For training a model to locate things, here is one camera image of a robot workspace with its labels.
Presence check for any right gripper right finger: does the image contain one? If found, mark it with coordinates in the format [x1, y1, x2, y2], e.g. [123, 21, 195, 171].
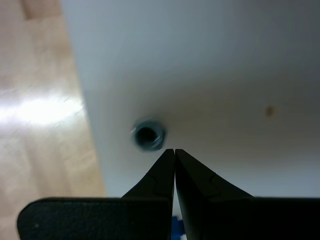
[174, 148, 320, 240]

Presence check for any blue socket block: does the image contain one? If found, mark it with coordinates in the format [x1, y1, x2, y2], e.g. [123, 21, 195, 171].
[171, 215, 187, 240]

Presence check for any steel hex nut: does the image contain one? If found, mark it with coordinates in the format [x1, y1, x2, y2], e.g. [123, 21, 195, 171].
[130, 119, 168, 152]

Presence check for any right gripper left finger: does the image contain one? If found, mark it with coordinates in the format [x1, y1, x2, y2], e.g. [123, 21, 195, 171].
[16, 148, 175, 240]

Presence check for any white task board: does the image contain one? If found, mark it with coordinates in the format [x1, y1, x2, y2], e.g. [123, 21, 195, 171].
[60, 0, 320, 218]

